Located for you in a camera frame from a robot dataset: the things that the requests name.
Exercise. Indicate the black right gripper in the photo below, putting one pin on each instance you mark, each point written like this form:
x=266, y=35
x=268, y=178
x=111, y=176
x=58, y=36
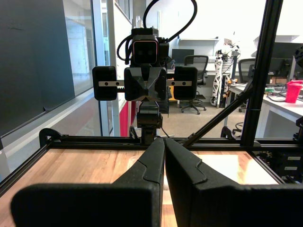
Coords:
x=104, y=92

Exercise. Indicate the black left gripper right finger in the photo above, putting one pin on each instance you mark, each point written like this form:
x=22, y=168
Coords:
x=225, y=205

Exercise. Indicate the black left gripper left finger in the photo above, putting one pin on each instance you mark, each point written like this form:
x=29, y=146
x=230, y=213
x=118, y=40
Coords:
x=106, y=205

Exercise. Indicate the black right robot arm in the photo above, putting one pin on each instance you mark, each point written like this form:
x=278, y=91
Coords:
x=149, y=118

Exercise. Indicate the red cabinet panel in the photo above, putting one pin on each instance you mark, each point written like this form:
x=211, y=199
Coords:
x=125, y=120

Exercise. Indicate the black computer monitor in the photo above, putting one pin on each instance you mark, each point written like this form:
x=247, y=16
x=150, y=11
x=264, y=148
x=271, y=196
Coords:
x=281, y=61
x=182, y=55

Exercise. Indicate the black office chair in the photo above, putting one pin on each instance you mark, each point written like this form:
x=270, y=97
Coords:
x=245, y=68
x=196, y=61

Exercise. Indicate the white lattice stand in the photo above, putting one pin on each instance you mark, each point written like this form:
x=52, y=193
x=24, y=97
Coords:
x=217, y=80

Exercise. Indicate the white desk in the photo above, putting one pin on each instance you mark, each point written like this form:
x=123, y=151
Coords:
x=279, y=111

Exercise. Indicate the red plastic cup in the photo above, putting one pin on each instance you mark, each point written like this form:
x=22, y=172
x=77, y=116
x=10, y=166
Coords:
x=293, y=92

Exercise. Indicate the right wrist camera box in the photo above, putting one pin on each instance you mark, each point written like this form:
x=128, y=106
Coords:
x=145, y=50

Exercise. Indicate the white wall shelf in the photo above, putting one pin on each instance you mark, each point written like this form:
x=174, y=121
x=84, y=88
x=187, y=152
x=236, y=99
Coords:
x=201, y=41

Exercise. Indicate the black aluminium frame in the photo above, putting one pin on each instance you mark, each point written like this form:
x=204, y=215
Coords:
x=262, y=71

